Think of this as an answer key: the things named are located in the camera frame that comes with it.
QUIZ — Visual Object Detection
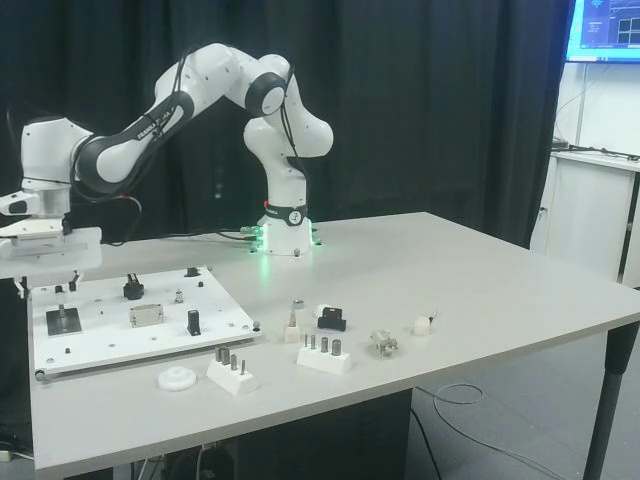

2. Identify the white task board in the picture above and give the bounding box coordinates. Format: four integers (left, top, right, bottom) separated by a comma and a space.
27, 266, 262, 385

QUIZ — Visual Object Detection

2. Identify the white large gear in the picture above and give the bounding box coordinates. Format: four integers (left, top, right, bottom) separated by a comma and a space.
157, 366, 200, 392

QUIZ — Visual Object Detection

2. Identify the grey floor cable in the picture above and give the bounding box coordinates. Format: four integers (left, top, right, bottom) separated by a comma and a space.
412, 383, 601, 480

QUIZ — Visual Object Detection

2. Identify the black D-SUB plug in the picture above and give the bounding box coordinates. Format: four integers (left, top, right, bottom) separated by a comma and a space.
317, 306, 349, 332

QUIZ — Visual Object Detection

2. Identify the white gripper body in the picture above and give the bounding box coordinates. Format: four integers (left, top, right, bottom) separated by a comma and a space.
0, 227, 104, 282

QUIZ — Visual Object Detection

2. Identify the black cabinet under table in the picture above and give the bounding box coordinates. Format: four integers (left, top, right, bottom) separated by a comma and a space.
29, 387, 414, 480

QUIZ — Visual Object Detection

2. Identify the black table cable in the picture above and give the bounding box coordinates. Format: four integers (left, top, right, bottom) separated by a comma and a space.
102, 229, 261, 249

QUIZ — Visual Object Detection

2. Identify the white round peg holder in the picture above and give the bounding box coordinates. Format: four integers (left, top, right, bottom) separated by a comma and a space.
296, 344, 353, 377

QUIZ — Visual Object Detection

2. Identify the blue screen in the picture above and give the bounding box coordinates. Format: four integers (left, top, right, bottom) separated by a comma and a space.
566, 0, 640, 65

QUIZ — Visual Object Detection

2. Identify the black curtain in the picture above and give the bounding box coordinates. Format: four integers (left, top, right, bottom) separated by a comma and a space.
0, 0, 581, 446

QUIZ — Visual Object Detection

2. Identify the white cabinet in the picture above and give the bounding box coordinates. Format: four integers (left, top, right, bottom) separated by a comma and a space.
529, 149, 640, 290

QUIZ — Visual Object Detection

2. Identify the black table leg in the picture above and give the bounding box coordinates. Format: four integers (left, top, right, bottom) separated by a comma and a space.
582, 319, 635, 480

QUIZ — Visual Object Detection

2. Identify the white square peg holder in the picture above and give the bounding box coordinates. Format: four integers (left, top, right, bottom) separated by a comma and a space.
205, 357, 261, 397

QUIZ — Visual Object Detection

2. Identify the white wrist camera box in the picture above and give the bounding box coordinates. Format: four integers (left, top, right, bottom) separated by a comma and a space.
0, 192, 40, 218

